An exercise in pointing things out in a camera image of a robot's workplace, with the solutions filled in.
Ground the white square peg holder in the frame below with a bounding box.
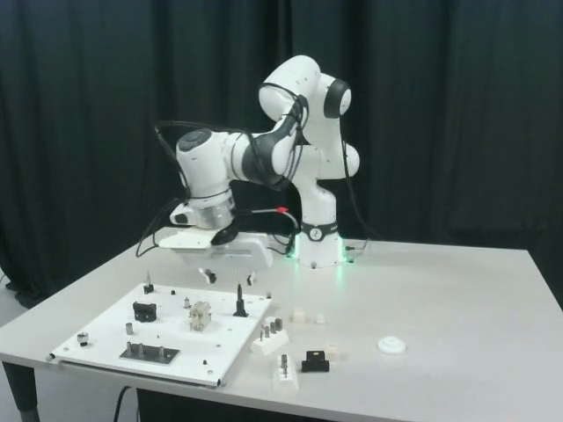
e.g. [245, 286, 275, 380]
[251, 316, 290, 356]

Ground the white task board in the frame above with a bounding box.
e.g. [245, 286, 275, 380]
[48, 280, 274, 390]

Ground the white large gear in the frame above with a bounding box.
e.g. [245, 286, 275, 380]
[377, 335, 407, 354]

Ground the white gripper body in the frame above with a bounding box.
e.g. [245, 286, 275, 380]
[173, 233, 274, 271]

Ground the flat white mounting plate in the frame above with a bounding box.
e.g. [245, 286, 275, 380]
[157, 231, 213, 251]

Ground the black D-SUB plug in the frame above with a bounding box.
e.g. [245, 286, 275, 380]
[301, 349, 332, 374]

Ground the black waterproof plug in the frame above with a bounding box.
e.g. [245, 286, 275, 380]
[232, 283, 249, 318]

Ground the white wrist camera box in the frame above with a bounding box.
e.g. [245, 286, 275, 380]
[170, 204, 197, 230]

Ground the white round peg holder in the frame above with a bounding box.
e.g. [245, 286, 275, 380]
[271, 353, 301, 393]

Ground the dark table leg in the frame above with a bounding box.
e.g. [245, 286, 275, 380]
[2, 360, 39, 422]

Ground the black curtain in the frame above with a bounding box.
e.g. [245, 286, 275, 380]
[0, 0, 563, 307]

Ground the thin black rod red tag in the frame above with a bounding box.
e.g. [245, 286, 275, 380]
[231, 204, 289, 217]

